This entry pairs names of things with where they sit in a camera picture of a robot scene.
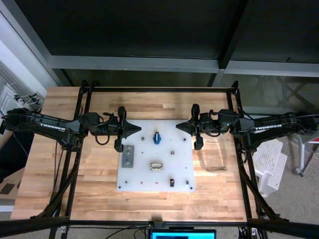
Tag clear plastic tub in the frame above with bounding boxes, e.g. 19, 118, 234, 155
198, 135, 229, 173

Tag grey metal plate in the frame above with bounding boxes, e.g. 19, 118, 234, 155
121, 144, 136, 168

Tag white cable bundle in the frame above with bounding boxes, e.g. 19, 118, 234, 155
11, 92, 44, 109

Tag screen with blue edge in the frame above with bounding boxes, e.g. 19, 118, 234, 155
149, 229, 217, 239

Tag grey metal wall rail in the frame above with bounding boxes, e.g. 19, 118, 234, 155
48, 55, 319, 77

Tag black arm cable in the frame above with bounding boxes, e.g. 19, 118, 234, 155
234, 101, 253, 120
94, 133, 111, 146

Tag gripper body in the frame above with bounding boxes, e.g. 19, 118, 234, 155
190, 104, 212, 151
109, 106, 128, 153

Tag black table-level camera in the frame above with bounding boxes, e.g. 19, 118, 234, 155
150, 215, 167, 229

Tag white task board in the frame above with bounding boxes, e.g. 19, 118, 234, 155
116, 119, 195, 192

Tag grey metal wall post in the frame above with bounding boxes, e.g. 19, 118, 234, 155
0, 0, 63, 87

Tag white step stool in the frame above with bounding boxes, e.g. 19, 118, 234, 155
251, 139, 290, 199

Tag black wall post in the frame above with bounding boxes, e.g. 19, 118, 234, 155
217, 0, 250, 72

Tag black metal frame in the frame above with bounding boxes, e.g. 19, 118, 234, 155
0, 80, 319, 239

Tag grey metal stand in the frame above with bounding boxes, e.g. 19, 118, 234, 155
290, 133, 315, 178

